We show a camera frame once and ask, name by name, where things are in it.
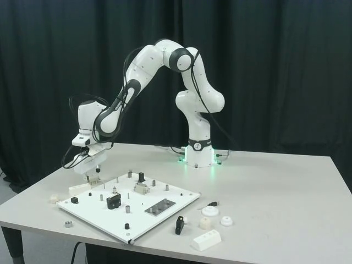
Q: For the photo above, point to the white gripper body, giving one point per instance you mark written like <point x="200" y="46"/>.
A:
<point x="92" y="162"/>

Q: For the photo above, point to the metal BNC plug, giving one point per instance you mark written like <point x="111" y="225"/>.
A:
<point x="113" y="190"/>

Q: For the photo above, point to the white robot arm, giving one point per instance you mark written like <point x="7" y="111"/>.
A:
<point x="145" y="63"/>

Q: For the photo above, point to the grey metal connector plug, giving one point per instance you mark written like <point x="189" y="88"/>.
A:
<point x="93" y="182"/>

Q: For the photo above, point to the white long peg holder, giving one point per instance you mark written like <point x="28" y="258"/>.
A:
<point x="206" y="240"/>
<point x="79" y="189"/>

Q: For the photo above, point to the white small cube holder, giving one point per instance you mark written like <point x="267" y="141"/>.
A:
<point x="55" y="198"/>

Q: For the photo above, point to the white task board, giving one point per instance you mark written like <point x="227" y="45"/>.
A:
<point x="90" y="213"/>

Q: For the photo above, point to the black waterproof plug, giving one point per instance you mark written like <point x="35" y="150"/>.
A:
<point x="112" y="203"/>

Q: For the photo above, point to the metal hex nut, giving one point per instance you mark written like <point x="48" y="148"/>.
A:
<point x="68" y="224"/>

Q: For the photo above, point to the black box under table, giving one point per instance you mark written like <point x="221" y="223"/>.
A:
<point x="110" y="255"/>

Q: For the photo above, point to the dark table leg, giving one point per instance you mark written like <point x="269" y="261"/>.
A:
<point x="12" y="243"/>

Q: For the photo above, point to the black D-SUB plug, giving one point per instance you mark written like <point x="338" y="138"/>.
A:
<point x="179" y="225"/>

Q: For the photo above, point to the black curtain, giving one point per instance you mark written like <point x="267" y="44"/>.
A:
<point x="55" y="55"/>

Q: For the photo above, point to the white large gear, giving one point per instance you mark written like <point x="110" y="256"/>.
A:
<point x="210" y="212"/>

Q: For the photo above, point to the cream cube holder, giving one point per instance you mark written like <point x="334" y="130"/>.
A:
<point x="205" y="223"/>

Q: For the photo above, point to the white medium gear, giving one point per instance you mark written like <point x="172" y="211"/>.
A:
<point x="226" y="221"/>

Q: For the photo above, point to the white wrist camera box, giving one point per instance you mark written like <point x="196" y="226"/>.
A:
<point x="80" y="140"/>

